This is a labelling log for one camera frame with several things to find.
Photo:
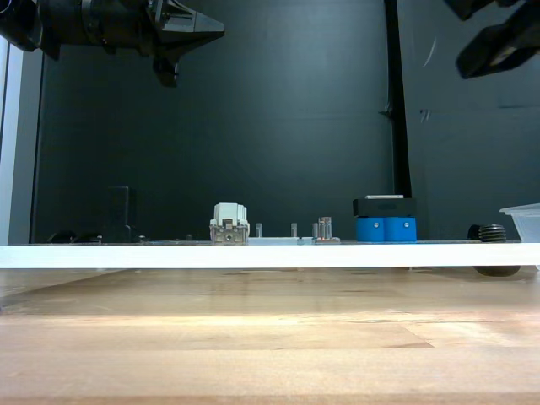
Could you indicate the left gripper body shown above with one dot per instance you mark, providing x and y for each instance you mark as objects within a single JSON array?
[{"x": 122, "y": 23}]

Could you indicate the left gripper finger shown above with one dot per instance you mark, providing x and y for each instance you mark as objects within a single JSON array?
[{"x": 198, "y": 27}]

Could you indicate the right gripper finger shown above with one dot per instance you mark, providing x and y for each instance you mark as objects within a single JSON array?
[
  {"x": 493, "y": 50},
  {"x": 472, "y": 6}
]

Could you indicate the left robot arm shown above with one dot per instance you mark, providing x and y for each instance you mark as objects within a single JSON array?
[{"x": 25, "y": 21}]

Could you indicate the beige many-pin connector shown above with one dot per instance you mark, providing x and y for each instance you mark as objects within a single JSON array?
[{"x": 228, "y": 225}]

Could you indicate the clear plastic container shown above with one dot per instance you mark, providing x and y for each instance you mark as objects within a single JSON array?
[{"x": 527, "y": 223}]

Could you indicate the black threaded stud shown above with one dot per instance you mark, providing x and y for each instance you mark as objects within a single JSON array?
[{"x": 498, "y": 233}]

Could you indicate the blue socket block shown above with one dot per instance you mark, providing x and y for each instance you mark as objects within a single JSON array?
[
  {"x": 370, "y": 231},
  {"x": 401, "y": 230}
]

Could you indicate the short steel peg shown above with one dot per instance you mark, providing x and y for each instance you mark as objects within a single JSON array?
[
  {"x": 315, "y": 232},
  {"x": 293, "y": 230},
  {"x": 259, "y": 230}
]

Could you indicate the thick steel peg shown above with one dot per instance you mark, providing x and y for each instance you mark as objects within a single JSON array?
[{"x": 325, "y": 228}]

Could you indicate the white task board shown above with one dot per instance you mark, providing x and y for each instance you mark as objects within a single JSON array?
[{"x": 270, "y": 255}]

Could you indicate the black frame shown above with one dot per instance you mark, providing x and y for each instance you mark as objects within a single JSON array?
[{"x": 397, "y": 105}]

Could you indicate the tall black post block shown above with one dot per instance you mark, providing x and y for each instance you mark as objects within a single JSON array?
[{"x": 121, "y": 215}]

